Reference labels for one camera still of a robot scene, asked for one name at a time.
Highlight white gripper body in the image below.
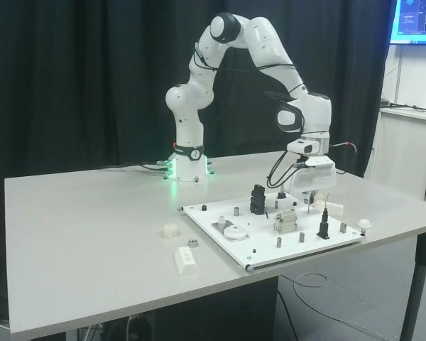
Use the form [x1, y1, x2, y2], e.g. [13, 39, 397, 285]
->
[290, 163, 337, 195]

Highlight long white peg holder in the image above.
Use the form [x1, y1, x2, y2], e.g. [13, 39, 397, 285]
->
[173, 246, 200, 276]

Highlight black D-SUB plug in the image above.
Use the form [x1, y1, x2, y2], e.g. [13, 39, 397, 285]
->
[249, 183, 268, 216]

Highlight white task board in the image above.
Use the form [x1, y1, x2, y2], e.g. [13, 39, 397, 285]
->
[179, 188, 364, 274]

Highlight white large gear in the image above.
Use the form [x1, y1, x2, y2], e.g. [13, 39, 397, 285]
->
[223, 224, 246, 242]

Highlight black table leg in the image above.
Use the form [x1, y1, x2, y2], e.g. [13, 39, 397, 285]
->
[400, 234, 426, 341]

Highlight small white cube holder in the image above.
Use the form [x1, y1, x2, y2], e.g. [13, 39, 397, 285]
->
[162, 222, 180, 239]

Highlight blue screen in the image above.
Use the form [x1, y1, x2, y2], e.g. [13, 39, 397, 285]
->
[389, 0, 426, 46]

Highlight black curtain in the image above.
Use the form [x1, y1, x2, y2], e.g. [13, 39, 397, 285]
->
[0, 0, 400, 320]

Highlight black plug with grey cable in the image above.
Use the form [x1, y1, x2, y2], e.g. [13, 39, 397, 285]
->
[320, 193, 330, 227]

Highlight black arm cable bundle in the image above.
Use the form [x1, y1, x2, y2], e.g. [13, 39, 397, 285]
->
[193, 42, 306, 191]

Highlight grey floor cable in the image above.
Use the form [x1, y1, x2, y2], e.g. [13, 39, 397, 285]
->
[293, 271, 405, 341]

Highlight black floor cable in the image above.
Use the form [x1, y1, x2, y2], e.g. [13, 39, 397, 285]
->
[275, 289, 294, 341]

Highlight black base cable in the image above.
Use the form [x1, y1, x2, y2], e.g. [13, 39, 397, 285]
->
[104, 161, 173, 173]

